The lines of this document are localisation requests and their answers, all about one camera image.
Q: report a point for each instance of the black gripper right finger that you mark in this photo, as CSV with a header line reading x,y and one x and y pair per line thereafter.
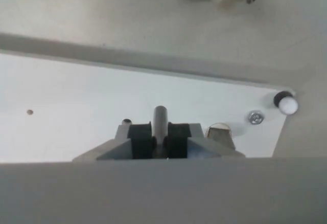
x,y
178,142

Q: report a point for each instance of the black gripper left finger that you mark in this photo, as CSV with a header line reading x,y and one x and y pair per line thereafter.
x,y
139,142

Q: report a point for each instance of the metal round peg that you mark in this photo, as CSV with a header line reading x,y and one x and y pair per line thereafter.
x,y
160,121

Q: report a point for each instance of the metal square peg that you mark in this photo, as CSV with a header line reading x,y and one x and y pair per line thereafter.
x,y
221,138

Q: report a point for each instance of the white task board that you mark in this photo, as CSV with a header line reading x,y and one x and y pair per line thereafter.
x,y
76,93

